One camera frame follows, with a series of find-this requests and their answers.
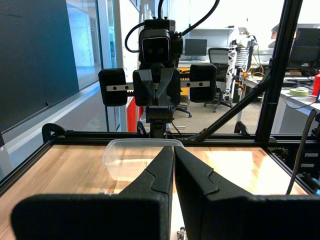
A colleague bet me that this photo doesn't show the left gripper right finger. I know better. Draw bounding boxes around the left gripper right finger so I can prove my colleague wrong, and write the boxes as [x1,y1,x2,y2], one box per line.
[173,146,320,240]

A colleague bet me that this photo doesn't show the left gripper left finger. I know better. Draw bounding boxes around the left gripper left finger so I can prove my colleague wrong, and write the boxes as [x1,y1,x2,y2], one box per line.
[10,145,175,240]

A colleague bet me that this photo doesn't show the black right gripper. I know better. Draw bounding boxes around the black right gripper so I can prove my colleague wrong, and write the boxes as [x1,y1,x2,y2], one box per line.
[98,62,218,107]

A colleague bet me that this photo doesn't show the clear plastic container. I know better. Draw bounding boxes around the clear plastic container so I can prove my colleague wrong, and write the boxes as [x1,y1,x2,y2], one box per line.
[102,138,186,181]

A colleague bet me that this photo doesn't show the yellow cabinet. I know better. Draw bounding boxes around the yellow cabinet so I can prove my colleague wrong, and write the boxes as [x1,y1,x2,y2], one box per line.
[178,66,191,97]

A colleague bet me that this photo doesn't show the red panel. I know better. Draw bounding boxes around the red panel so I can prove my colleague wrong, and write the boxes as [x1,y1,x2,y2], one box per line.
[126,96,137,133]

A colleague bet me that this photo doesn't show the small black computer monitor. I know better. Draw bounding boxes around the small black computer monitor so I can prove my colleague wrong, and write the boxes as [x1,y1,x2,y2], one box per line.
[184,38,208,62]

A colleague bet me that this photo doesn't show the black office chair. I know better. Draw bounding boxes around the black office chair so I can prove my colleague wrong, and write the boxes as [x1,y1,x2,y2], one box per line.
[203,47,235,113]

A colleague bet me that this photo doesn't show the small metal screw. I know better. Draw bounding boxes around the small metal screw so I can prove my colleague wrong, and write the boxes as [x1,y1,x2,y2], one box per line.
[176,226,188,240]

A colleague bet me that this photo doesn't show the white board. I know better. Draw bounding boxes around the white board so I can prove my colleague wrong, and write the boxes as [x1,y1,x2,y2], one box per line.
[168,193,191,240]

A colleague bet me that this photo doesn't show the white desk with shelf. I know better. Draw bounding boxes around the white desk with shelf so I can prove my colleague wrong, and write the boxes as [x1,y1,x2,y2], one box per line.
[179,26,236,63]

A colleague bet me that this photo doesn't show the black box with labels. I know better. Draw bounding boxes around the black box with labels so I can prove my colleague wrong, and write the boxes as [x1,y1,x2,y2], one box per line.
[296,147,320,191]

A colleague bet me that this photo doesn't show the white black striped machine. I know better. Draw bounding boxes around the white black striped machine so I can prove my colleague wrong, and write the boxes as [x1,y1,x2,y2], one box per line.
[226,26,258,103]

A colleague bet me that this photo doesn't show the green tape roll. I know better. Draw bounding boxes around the green tape roll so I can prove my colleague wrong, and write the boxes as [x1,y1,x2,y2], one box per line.
[289,87,310,97]

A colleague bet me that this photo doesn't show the red bottle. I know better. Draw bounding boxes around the red bottle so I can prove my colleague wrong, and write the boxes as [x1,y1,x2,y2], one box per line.
[311,69,320,97]

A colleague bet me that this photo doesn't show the large black computer monitor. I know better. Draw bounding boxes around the large black computer monitor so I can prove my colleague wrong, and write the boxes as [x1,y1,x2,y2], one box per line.
[287,27,320,70]

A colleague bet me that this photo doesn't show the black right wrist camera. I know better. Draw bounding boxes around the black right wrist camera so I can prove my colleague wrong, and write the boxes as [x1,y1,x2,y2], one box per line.
[138,28,172,63]

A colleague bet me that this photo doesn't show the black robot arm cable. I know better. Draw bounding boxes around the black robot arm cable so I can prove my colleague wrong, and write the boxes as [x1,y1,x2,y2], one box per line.
[124,21,146,54]
[181,0,221,36]
[157,0,166,20]

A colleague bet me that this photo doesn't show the black frame side rail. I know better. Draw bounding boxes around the black frame side rail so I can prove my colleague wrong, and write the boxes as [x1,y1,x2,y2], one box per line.
[261,143,320,196]
[0,138,66,200]

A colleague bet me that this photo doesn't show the black diagonal frame brace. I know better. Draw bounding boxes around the black diagonal frame brace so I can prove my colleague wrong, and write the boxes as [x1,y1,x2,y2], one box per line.
[189,57,274,143]

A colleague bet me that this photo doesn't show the black frame crossbar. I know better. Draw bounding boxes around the black frame crossbar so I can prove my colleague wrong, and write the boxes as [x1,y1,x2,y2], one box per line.
[41,129,320,148]

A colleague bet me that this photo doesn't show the black USB hub cable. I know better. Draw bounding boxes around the black USB hub cable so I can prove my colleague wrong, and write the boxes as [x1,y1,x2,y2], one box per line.
[285,109,318,196]

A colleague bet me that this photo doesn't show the black frame upright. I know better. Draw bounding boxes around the black frame upright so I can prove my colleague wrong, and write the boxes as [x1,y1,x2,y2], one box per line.
[254,0,304,143]

